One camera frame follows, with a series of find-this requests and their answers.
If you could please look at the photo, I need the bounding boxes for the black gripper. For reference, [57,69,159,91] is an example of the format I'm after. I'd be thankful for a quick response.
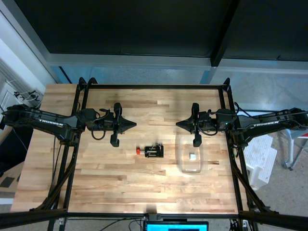
[102,103,137,148]
[176,103,217,147]

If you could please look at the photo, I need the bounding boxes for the black vise with red knob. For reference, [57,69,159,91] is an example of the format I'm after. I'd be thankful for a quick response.
[136,143,165,159]

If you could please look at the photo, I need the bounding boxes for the clear plastic tub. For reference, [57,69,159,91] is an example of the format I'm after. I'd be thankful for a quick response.
[176,135,208,176]

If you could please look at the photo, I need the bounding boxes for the blue laptop screen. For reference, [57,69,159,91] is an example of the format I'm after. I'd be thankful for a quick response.
[143,220,209,231]

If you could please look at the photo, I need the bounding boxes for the grey metal chair legs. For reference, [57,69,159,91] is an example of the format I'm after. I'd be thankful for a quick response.
[279,127,308,172]

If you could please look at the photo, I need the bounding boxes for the brown cardboard box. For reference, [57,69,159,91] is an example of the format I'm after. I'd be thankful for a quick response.
[0,161,25,205]

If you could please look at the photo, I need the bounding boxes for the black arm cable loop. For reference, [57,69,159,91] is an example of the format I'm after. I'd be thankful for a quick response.
[90,128,107,141]
[197,109,219,134]

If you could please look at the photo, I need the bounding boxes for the black metal frame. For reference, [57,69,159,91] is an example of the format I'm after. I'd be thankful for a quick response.
[0,77,308,231]

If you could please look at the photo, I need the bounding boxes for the small black fixed camera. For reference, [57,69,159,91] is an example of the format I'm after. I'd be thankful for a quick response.
[143,211,160,221]

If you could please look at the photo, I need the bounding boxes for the tangled black white cables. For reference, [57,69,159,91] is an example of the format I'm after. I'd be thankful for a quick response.
[13,89,43,102]

